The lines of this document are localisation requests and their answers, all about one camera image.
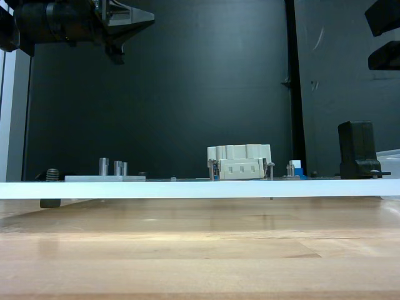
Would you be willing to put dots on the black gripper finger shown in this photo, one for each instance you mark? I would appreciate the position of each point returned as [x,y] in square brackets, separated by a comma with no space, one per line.
[128,31]
[142,17]

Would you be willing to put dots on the black socket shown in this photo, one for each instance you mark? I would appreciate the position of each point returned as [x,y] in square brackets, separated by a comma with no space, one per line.
[356,147]

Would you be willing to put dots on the short metal peg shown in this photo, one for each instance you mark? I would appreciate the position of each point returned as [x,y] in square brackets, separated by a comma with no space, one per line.
[103,167]
[117,168]
[125,169]

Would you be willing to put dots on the grey metal plate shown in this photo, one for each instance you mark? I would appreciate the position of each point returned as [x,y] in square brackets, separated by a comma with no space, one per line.
[93,178]

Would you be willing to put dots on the black threaded bolt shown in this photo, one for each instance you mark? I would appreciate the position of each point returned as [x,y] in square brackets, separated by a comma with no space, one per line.
[52,175]

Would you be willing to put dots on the beige connector housing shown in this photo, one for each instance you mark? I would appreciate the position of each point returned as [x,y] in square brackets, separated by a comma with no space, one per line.
[240,156]

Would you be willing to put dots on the white task board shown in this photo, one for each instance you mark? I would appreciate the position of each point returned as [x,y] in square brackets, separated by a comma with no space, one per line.
[200,189]

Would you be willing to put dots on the small white blue clamp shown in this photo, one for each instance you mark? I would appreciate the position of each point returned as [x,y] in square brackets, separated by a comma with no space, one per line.
[295,164]

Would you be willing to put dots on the grey aluminium window frame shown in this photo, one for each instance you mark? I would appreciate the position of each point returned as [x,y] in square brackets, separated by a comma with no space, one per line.
[15,125]

